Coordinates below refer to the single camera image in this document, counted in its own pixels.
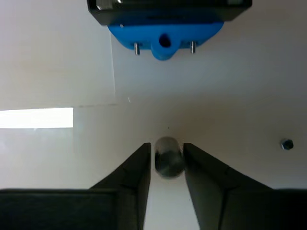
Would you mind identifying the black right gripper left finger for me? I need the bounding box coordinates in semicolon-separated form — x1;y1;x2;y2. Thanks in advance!
0;143;152;230

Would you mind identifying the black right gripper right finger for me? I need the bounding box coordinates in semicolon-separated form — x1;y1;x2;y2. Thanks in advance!
184;143;307;230

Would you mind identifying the silver metal cylinder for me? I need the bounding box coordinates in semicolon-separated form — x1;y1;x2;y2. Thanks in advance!
153;136;185;178

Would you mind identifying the white task board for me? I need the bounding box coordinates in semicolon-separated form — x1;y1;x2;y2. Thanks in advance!
0;0;307;230

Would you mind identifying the blue mount with black clamp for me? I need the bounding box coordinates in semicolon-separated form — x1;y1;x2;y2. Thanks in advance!
87;0;253;61

